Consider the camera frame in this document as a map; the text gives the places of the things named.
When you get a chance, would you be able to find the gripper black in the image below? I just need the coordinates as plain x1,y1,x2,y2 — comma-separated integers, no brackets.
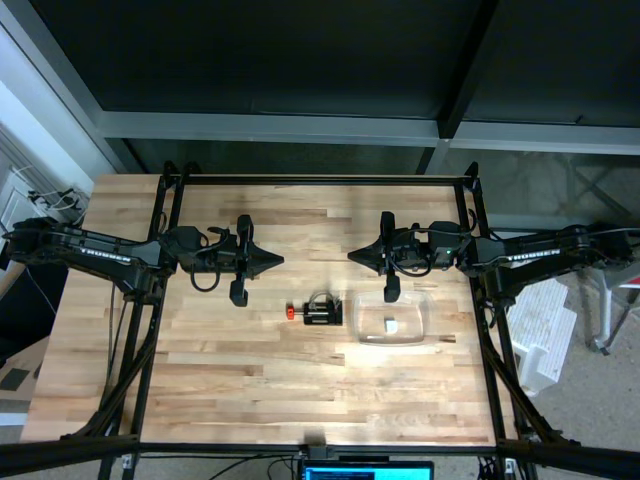
347,211,434,305
212,214,285,307

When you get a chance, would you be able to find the clear plastic container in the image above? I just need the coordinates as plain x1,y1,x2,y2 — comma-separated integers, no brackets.
352,288,435,347

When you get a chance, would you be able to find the black vise with red knob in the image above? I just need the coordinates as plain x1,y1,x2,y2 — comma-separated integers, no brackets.
285,291,345,327

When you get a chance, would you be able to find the white plastic step stool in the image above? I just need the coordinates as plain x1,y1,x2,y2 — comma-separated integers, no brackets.
504,279,571,399

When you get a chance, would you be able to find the laptop screen with blue edge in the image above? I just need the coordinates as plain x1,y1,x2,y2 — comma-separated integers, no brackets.
298,459,435,480

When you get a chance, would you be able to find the metal-legged chair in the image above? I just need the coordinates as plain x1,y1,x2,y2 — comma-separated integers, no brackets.
574,259,640,357

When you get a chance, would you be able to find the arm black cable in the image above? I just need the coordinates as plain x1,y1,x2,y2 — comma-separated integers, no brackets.
191,227,236,293
393,225,471,278

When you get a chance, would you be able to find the black table-level camera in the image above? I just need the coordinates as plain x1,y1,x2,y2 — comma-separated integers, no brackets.
299,433,332,460

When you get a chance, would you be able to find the white cable bundle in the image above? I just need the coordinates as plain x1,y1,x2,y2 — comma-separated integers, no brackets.
25,185,84,212

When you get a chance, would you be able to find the black metal frame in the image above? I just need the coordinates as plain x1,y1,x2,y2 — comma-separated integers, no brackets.
0,159,640,480

